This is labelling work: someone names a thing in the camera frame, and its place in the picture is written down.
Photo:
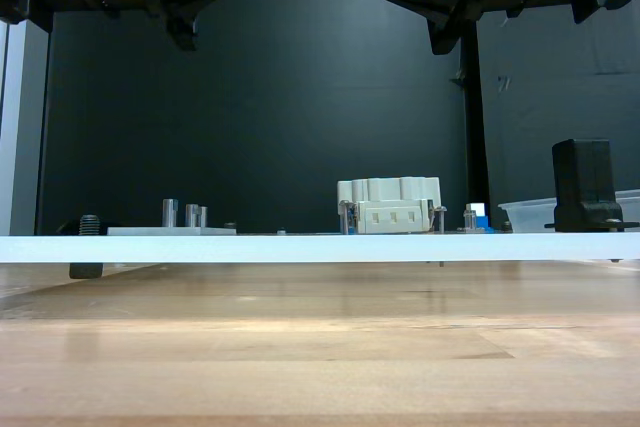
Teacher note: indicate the white task board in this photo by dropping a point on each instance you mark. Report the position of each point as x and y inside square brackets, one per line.
[300, 249]

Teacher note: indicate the clear plastic tub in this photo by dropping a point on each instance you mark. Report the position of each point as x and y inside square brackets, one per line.
[525, 217]

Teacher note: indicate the grey metal plate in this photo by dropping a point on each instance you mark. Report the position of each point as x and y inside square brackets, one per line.
[150, 231]

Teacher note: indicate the black metal frame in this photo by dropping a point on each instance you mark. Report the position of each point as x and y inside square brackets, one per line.
[475, 147]

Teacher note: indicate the small silver clamp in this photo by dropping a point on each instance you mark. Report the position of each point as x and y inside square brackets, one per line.
[470, 219]

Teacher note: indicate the small blue white connector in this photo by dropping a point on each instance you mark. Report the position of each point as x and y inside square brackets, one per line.
[479, 209]

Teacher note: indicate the silver metal peg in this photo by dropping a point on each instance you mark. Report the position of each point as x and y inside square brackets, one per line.
[191, 216]
[170, 212]
[203, 217]

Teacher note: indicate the black USB socket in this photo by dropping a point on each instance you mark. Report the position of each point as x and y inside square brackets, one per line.
[582, 177]

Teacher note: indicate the beige rectangular connector housing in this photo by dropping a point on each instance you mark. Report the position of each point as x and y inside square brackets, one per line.
[390, 189]

